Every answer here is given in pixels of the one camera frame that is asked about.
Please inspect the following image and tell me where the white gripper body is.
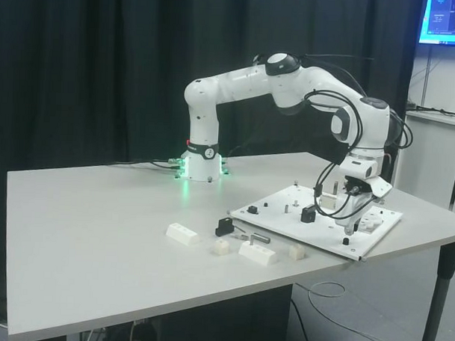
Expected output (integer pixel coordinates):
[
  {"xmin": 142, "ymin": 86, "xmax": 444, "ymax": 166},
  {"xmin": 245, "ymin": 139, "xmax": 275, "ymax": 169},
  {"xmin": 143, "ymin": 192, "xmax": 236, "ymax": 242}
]
[{"xmin": 332, "ymin": 191, "xmax": 374, "ymax": 228}]

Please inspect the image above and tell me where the small white cube holder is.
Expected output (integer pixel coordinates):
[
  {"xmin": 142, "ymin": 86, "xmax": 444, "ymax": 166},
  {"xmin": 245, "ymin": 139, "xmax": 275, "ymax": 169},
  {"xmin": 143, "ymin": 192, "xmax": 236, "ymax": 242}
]
[
  {"xmin": 288, "ymin": 244, "xmax": 306, "ymax": 262},
  {"xmin": 209, "ymin": 239, "xmax": 232, "ymax": 258}
]

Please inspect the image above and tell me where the white task board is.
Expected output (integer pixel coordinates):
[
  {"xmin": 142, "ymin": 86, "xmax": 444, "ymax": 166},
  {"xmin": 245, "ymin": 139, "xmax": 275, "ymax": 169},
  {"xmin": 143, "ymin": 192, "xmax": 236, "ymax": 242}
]
[{"xmin": 223, "ymin": 182, "xmax": 405, "ymax": 265}]

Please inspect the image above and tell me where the metal round peg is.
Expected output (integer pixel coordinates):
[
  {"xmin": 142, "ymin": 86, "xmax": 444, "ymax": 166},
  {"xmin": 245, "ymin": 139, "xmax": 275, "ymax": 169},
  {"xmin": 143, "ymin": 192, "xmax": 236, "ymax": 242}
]
[{"xmin": 243, "ymin": 233, "xmax": 272, "ymax": 244}]

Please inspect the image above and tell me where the white cabinet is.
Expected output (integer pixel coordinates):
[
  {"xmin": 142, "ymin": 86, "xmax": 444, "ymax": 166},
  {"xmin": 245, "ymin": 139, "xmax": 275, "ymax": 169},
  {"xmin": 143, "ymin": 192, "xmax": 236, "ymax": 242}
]
[{"xmin": 391, "ymin": 106, "xmax": 455, "ymax": 216}]

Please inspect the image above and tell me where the white peg holder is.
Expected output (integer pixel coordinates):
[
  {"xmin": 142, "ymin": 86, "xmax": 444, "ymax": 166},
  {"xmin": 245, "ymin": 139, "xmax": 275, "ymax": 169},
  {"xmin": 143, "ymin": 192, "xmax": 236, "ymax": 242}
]
[
  {"xmin": 237, "ymin": 242, "xmax": 279, "ymax": 267},
  {"xmin": 165, "ymin": 222, "xmax": 202, "ymax": 248}
]

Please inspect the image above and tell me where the black table leg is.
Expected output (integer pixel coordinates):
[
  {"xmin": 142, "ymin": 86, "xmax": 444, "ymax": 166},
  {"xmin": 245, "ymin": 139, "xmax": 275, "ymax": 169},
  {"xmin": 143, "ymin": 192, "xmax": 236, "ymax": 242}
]
[{"xmin": 424, "ymin": 236, "xmax": 455, "ymax": 341}]

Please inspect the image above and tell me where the black D-SUB plug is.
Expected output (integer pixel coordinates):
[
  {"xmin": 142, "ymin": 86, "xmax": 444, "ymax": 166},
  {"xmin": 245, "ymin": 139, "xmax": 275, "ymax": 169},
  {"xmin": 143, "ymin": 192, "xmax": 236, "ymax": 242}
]
[{"xmin": 214, "ymin": 215, "xmax": 235, "ymax": 238}]

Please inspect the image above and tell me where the blue screen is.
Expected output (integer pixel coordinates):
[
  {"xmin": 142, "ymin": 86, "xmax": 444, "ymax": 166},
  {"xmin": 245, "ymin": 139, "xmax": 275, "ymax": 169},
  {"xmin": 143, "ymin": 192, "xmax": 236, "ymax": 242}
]
[{"xmin": 418, "ymin": 0, "xmax": 455, "ymax": 47}]

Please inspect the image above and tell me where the black curtain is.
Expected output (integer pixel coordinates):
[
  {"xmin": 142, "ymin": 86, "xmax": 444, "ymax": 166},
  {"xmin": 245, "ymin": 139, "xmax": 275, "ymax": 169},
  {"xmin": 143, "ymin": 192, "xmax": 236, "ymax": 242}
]
[{"xmin": 0, "ymin": 0, "xmax": 429, "ymax": 337}]

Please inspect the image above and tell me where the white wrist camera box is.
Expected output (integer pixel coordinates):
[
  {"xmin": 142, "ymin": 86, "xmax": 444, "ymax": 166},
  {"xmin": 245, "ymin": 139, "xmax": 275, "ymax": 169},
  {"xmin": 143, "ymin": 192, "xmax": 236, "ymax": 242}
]
[{"xmin": 340, "ymin": 156, "xmax": 379, "ymax": 182}]

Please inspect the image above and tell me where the grey floor cable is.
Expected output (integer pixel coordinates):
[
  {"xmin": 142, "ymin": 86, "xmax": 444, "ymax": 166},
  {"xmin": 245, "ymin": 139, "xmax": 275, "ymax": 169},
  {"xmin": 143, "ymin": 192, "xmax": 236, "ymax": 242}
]
[{"xmin": 305, "ymin": 280, "xmax": 348, "ymax": 341}]

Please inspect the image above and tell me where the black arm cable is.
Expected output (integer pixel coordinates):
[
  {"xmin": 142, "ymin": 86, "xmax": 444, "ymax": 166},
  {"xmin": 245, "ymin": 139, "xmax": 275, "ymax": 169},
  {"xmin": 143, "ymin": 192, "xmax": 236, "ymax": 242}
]
[{"xmin": 299, "ymin": 87, "xmax": 416, "ymax": 223}]

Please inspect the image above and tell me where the black base cable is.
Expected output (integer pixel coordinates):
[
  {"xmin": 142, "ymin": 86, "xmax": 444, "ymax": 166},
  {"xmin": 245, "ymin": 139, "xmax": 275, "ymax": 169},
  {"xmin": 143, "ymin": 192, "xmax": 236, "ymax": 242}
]
[{"xmin": 117, "ymin": 156, "xmax": 185, "ymax": 171}]

